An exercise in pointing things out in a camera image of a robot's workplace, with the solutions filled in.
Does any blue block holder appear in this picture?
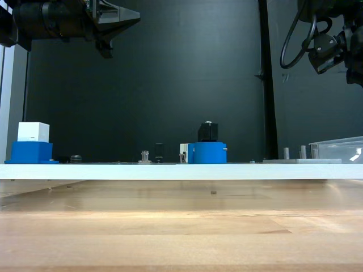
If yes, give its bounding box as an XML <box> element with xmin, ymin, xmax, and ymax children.
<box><xmin>4</xmin><ymin>141</ymin><xmax>60</xmax><ymax>165</ymax></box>

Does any silver threaded connector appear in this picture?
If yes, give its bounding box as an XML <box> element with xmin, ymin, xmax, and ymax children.
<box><xmin>138</xmin><ymin>150</ymin><xmax>153</xmax><ymax>164</ymax></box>

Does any black D-sub connector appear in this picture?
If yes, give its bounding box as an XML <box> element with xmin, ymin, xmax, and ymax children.
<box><xmin>197</xmin><ymin>121</ymin><xmax>219</xmax><ymax>142</ymax></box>

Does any white cube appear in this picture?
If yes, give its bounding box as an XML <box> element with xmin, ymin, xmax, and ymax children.
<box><xmin>17</xmin><ymin>121</ymin><xmax>50</xmax><ymax>143</ymax></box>

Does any grey metal plate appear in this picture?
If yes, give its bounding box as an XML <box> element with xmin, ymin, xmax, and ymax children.
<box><xmin>262</xmin><ymin>158</ymin><xmax>343</xmax><ymax>164</ymax></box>

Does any blue connector mount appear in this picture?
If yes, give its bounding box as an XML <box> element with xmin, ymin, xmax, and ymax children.
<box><xmin>193</xmin><ymin>141</ymin><xmax>228</xmax><ymax>164</ymax></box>

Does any white taskboard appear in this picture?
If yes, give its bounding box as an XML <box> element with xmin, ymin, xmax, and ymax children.
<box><xmin>0</xmin><ymin>163</ymin><xmax>363</xmax><ymax>181</ymax></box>

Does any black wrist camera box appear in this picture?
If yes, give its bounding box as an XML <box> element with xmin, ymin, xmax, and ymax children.
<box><xmin>307</xmin><ymin>27</ymin><xmax>347</xmax><ymax>75</ymax></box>

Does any black plug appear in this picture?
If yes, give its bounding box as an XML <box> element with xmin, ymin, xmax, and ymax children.
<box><xmin>155</xmin><ymin>142</ymin><xmax>166</xmax><ymax>163</ymax></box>

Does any clear plastic tub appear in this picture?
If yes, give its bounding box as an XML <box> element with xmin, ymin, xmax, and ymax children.
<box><xmin>308</xmin><ymin>135</ymin><xmax>363</xmax><ymax>164</ymax></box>

